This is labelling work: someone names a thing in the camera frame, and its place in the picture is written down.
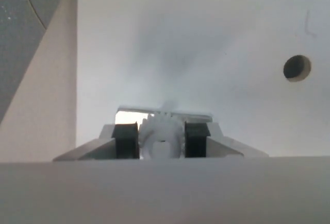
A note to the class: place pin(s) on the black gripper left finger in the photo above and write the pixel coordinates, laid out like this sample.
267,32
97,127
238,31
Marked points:
126,141

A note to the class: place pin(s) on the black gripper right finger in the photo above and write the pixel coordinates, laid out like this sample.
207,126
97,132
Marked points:
196,141

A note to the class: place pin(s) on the white small gear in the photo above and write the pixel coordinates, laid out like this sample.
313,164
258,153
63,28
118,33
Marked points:
161,139

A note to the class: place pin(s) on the white task board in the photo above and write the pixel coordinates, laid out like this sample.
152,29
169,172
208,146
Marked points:
206,41

